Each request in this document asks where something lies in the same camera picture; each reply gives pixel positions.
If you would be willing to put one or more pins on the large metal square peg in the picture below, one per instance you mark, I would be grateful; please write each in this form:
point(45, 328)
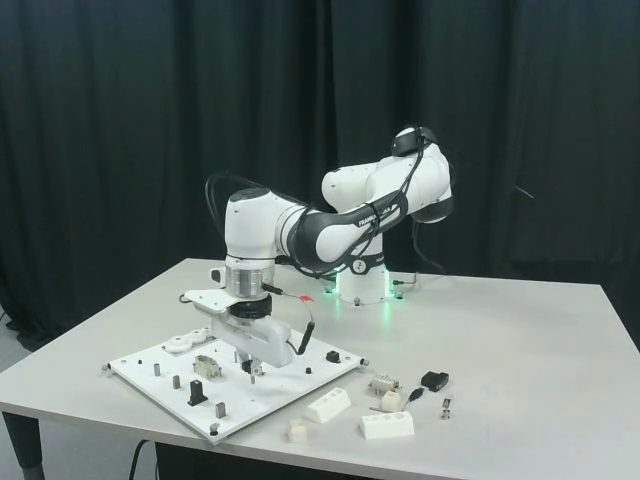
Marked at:
point(220, 410)

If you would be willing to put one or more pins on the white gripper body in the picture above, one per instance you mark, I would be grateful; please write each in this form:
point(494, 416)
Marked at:
point(265, 342)

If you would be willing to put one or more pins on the flat white wrist plate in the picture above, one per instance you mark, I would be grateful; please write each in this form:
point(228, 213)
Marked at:
point(207, 300)

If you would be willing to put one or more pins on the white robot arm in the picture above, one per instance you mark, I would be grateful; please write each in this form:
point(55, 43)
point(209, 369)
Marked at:
point(345, 235)

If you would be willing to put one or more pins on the black curtain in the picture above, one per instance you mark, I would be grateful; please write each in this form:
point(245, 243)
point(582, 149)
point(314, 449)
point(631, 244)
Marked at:
point(150, 100)

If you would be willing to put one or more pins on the black wrist band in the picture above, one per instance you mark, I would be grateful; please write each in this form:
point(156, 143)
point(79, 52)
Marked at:
point(250, 310)

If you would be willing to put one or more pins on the black D-SUB plug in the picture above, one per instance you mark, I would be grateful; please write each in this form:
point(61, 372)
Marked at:
point(434, 380)

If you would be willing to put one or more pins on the long white holder with holes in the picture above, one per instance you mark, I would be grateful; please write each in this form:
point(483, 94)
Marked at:
point(387, 427)
point(327, 406)

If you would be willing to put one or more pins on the small white block holder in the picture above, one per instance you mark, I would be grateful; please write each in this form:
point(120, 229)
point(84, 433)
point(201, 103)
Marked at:
point(298, 431)

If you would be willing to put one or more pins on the white large gear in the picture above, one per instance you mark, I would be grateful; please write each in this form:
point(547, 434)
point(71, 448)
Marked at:
point(175, 345)

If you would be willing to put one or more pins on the white task board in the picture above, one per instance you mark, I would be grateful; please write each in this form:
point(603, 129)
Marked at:
point(150, 395)

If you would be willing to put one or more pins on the small metal square peg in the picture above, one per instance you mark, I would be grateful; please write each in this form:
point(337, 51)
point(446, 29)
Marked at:
point(176, 382)

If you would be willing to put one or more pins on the dark table leg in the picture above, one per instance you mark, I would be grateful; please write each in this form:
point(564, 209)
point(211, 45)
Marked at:
point(22, 445)

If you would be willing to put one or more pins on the small white peg holder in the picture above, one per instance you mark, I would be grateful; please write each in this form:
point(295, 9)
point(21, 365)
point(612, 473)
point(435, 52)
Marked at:
point(391, 398)

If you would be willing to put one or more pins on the black USB plug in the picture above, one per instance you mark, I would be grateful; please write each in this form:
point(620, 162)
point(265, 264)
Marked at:
point(414, 395)

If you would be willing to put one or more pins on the grey waterproof plug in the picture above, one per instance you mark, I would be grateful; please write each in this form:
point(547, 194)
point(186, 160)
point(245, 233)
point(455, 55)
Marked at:
point(378, 386)

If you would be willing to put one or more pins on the white medium gear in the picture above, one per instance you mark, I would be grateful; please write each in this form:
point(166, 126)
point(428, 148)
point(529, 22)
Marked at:
point(193, 338)

